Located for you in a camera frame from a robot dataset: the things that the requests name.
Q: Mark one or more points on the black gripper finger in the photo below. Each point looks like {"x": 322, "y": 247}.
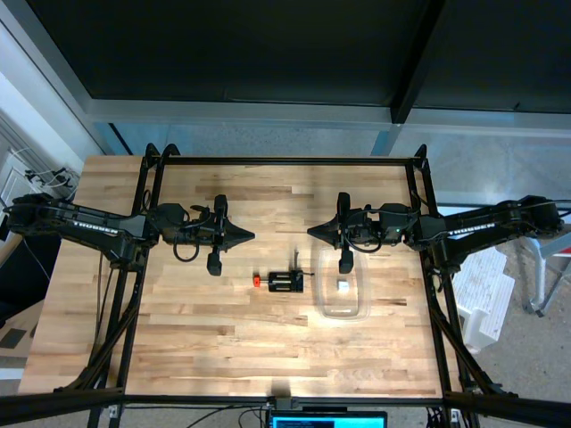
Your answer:
{"x": 328, "y": 238}
{"x": 234, "y": 241}
{"x": 234, "y": 229}
{"x": 328, "y": 227}

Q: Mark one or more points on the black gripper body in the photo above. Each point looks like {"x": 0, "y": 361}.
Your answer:
{"x": 363, "y": 229}
{"x": 201, "y": 232}

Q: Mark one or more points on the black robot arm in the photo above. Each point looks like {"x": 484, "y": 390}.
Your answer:
{"x": 473, "y": 231}
{"x": 96, "y": 227}

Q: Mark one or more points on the small white block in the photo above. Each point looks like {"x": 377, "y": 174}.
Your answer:
{"x": 343, "y": 284}

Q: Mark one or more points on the black vise with orange knob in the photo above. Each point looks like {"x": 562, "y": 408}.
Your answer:
{"x": 285, "y": 283}

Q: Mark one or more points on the clear plastic tub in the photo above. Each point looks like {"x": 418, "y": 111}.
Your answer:
{"x": 332, "y": 307}

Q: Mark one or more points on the power strip with plugs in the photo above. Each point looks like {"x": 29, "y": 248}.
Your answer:
{"x": 58, "y": 176}

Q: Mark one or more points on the grey metal stand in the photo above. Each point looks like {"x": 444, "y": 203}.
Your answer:
{"x": 540, "y": 267}

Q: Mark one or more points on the black case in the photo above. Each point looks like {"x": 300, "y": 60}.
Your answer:
{"x": 22, "y": 276}

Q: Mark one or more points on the blue laptop screen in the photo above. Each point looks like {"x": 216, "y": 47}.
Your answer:
{"x": 325, "y": 422}

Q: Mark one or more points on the cardboard box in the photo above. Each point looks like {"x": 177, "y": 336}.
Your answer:
{"x": 22, "y": 318}

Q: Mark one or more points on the black metal frame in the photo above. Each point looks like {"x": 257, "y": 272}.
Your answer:
{"x": 285, "y": 161}

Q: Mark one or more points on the black arched bracket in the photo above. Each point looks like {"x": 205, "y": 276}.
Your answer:
{"x": 170, "y": 145}
{"x": 151, "y": 145}
{"x": 421, "y": 147}

